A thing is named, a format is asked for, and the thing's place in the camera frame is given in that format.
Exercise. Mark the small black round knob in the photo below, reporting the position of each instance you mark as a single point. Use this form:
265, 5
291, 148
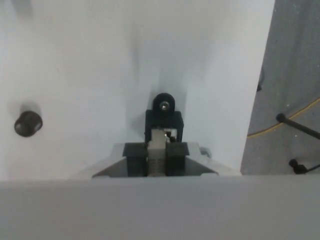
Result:
28, 124

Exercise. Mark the grey Ethernet plug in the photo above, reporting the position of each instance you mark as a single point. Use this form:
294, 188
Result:
157, 150

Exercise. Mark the white task board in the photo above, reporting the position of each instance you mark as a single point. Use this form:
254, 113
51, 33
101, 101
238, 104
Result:
100, 75

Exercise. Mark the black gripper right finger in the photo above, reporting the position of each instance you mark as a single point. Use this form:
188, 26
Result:
176, 160

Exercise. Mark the black tripod leg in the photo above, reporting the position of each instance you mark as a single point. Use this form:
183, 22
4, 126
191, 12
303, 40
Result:
281, 117
293, 163

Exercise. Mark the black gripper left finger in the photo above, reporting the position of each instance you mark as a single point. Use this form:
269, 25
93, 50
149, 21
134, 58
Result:
135, 160

